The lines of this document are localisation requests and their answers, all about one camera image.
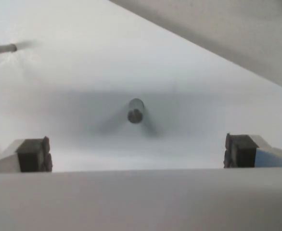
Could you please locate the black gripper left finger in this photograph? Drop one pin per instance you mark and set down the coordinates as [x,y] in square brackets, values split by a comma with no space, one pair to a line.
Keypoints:
[32,156]

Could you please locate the small metal round peg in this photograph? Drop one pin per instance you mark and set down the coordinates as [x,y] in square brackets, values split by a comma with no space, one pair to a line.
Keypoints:
[135,113]

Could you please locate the white task board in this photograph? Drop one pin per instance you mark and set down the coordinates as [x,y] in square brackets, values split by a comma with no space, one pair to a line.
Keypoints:
[83,72]

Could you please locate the thin metal round peg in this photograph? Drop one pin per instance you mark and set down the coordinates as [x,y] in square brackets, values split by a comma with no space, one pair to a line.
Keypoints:
[3,48]

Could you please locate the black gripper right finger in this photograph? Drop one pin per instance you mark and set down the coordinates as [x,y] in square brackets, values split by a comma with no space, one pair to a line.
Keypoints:
[242,154]

